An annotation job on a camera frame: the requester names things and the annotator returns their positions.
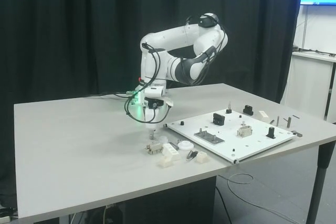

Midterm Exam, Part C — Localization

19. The beige waterproof plug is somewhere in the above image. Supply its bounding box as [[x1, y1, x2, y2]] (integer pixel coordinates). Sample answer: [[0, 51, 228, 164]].
[[142, 143, 158, 156]]

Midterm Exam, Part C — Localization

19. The small white holder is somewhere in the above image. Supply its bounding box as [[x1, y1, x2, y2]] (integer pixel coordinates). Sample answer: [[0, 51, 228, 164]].
[[195, 151, 208, 164]]

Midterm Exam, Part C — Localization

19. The black metal USB plug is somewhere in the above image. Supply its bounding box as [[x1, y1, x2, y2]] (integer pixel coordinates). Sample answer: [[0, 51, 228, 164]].
[[186, 150, 200, 162]]

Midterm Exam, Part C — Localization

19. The dark grey table leg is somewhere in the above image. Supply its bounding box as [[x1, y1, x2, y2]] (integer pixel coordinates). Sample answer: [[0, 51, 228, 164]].
[[313, 145, 331, 224]]

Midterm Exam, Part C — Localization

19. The black cable on table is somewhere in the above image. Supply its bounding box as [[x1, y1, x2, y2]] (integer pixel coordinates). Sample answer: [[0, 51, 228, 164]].
[[88, 91, 133, 98]]

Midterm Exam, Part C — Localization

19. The white task board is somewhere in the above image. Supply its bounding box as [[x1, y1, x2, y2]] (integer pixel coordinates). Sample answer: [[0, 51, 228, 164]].
[[163, 104, 300, 166]]

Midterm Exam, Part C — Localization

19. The white large gear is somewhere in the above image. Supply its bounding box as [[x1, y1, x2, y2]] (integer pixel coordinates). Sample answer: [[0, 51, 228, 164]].
[[176, 141, 194, 153]]

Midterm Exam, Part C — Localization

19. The black cable on elbow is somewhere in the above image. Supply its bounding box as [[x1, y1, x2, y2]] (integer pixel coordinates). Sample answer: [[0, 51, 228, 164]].
[[185, 15, 229, 65]]

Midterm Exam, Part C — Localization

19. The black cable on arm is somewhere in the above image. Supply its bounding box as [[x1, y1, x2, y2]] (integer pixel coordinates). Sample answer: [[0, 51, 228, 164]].
[[124, 42, 169, 124]]

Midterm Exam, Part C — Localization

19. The grey cable on floor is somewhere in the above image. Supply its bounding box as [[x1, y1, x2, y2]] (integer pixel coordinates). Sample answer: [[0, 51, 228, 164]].
[[226, 172, 263, 224]]

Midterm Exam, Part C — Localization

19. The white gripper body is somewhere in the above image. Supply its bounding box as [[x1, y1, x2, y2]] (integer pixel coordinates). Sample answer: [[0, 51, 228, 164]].
[[143, 105, 171, 131]]

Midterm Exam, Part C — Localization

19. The white stepped holder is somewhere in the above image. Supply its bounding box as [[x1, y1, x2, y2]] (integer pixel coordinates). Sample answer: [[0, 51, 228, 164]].
[[157, 156, 174, 169]]

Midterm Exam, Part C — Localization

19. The black curtain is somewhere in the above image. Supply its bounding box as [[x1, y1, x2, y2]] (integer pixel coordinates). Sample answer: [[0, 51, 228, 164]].
[[0, 0, 307, 210]]

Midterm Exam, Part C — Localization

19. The white holder with holes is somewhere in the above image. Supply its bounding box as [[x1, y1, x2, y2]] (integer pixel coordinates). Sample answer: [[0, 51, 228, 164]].
[[163, 142, 182, 161]]

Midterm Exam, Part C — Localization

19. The white cabinet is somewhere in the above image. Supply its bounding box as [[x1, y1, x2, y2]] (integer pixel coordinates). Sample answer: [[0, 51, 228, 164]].
[[279, 50, 336, 124]]

